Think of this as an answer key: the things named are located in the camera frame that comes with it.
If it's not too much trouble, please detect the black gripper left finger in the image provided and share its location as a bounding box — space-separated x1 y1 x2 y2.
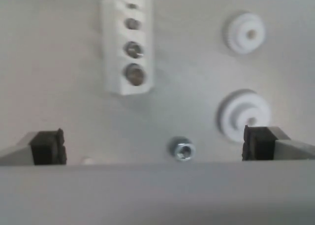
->
0 128 68 166

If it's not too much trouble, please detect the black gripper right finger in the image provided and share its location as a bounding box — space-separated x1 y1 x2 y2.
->
241 124 315 162

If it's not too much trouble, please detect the metal bolt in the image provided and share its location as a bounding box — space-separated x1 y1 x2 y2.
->
166 135 196 163

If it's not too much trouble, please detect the white large gear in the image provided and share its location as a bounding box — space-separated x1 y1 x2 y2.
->
216 88 272 142

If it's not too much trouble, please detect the white medium gear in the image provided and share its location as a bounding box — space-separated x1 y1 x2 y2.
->
223 11 266 55

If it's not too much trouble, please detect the white round peg holder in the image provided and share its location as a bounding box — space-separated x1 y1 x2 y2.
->
101 0 155 96

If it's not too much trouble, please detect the medium metal round peg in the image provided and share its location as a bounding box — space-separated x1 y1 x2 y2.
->
123 40 145 58

